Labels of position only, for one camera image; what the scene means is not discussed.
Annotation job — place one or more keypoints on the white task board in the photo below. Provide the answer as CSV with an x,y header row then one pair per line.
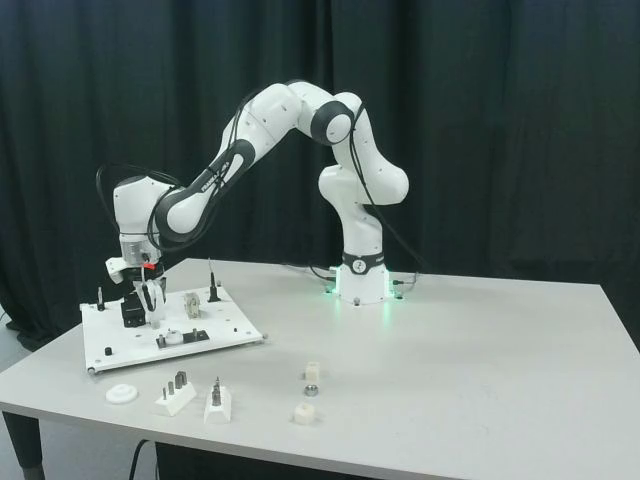
x,y
130,350

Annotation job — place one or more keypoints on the white round peg holder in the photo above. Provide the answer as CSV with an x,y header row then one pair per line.
x,y
218,414

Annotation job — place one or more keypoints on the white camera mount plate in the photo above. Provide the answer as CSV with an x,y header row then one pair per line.
x,y
114,270

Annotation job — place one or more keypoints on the dark table leg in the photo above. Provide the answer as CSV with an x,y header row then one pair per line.
x,y
22,440

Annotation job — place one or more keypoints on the large metal square peg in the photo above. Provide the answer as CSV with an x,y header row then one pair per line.
x,y
181,378

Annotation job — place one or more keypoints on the black curtain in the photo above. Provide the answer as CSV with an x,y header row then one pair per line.
x,y
450,100

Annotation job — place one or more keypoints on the black rod with red tag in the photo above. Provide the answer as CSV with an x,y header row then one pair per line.
x,y
148,269

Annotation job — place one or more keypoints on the white round-hole holder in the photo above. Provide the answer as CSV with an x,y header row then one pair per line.
x,y
304,414

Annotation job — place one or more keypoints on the white medium gear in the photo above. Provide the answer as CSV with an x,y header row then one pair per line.
x,y
174,337

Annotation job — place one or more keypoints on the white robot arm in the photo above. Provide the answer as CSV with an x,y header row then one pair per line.
x,y
350,235

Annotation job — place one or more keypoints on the white cube holder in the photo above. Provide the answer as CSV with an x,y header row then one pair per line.
x,y
312,370

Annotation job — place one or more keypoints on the white large gear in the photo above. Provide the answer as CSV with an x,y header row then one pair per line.
x,y
121,394

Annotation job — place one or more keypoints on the white square peg holder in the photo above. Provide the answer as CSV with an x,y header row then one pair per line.
x,y
175,404

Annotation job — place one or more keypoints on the metal bolt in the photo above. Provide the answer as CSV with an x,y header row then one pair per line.
x,y
311,390

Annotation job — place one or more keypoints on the metal round peg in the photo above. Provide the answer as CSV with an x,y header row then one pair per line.
x,y
216,396

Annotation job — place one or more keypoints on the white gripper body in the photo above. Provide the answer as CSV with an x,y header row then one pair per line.
x,y
154,300

